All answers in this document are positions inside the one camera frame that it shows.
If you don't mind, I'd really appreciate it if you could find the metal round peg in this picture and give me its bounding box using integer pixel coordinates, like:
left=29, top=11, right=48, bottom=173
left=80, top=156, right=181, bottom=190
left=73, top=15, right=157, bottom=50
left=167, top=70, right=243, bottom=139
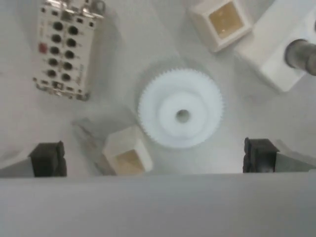
left=284, top=39, right=316, bottom=77

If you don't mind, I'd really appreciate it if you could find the grey waterproof plug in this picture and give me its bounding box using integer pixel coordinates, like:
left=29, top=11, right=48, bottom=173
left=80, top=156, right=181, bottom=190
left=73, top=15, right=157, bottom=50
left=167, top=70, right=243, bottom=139
left=32, top=0, right=105, bottom=101

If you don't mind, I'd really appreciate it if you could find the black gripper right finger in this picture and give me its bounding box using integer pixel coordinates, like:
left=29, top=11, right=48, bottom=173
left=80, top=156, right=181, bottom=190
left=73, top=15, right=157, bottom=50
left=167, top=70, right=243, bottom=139
left=242, top=137, right=316, bottom=174

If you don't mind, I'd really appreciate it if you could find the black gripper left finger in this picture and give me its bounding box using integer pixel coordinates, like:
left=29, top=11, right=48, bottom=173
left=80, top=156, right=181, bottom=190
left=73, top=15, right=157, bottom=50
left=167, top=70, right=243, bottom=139
left=0, top=140, right=68, bottom=178

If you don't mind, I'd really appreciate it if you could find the white round peg holder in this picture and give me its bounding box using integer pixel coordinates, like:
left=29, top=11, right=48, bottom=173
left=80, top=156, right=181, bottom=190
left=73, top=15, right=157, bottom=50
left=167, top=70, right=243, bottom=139
left=234, top=6, right=316, bottom=94

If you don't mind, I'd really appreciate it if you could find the white square holder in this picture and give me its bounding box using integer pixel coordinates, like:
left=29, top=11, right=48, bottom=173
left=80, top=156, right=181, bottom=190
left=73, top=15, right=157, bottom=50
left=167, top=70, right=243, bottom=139
left=188, top=0, right=253, bottom=53
left=102, top=125, right=154, bottom=176

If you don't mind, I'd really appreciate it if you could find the white large gear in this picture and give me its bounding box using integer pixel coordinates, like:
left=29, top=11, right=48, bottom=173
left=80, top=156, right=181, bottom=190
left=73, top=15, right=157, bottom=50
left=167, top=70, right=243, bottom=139
left=137, top=67, right=226, bottom=149

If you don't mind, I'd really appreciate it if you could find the clear Ethernet plug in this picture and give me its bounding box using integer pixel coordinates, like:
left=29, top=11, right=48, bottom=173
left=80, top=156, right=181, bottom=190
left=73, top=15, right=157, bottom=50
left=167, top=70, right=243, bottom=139
left=71, top=118, right=117, bottom=176

